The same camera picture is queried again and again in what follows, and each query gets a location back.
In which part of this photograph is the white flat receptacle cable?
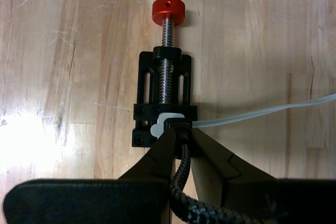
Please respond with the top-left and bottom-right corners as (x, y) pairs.
(192, 93), (336, 129)

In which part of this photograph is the white power receptacle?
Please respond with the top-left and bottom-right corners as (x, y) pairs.
(150, 112), (186, 139)

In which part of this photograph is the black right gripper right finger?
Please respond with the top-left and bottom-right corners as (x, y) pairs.
(190, 128), (336, 224)

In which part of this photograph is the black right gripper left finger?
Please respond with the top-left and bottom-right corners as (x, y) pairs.
(3, 128), (176, 224)

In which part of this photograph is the black plug with braided cable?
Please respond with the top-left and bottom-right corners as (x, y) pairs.
(167, 121), (290, 224)

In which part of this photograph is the black clamp with red knob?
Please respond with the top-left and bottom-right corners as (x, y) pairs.
(131, 0), (198, 148)

